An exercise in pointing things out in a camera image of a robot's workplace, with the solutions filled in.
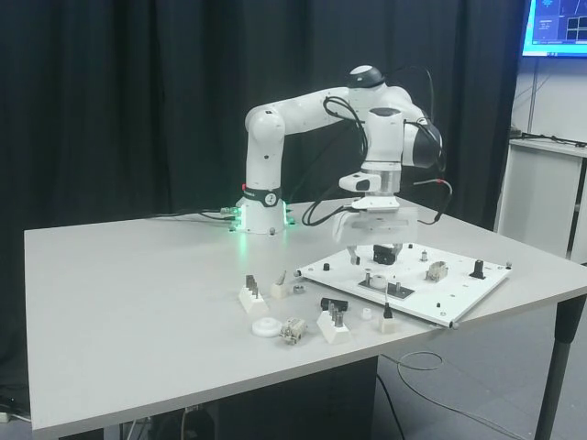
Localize black table leg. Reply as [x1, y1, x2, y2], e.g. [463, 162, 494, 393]
[535, 296, 579, 440]

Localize white task board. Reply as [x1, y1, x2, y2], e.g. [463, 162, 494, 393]
[294, 241, 513, 330]

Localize white square peg holder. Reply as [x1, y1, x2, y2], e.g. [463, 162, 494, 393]
[238, 283, 269, 315]

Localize black curtain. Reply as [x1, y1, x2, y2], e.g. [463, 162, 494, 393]
[0, 0, 522, 407]

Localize metal rectangular connector plug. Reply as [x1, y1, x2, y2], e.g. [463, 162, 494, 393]
[274, 318, 308, 345]

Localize grey floor cable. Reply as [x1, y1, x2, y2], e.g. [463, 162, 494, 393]
[377, 349, 548, 440]

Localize white large gear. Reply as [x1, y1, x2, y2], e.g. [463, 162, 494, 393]
[251, 316, 281, 338]

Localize white round peg holder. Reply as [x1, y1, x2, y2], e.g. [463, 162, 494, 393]
[316, 315, 354, 346]

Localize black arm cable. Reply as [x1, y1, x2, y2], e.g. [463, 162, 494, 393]
[322, 65, 449, 176]

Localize white cabinet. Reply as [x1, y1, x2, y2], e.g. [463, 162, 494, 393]
[493, 136, 587, 266]

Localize blue screen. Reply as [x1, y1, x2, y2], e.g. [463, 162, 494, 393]
[521, 0, 587, 60]

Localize black base cables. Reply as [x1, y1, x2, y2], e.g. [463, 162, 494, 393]
[154, 206, 245, 226]

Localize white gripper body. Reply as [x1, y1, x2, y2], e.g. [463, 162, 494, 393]
[331, 205, 422, 246]

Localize black looped camera cable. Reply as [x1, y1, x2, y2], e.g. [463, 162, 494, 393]
[304, 185, 364, 226]

